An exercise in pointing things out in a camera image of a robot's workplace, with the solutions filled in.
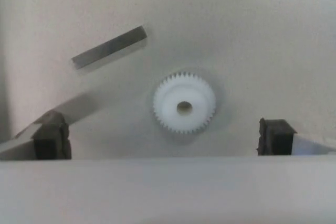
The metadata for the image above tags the white medium gear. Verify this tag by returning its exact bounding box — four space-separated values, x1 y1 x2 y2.
152 70 217 136

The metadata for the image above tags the metal square peg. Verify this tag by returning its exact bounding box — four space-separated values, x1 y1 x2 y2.
70 25 148 74

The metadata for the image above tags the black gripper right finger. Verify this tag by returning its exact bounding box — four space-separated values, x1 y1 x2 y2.
256 117 336 156

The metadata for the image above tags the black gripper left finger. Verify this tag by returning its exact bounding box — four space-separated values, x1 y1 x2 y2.
0 111 72 161

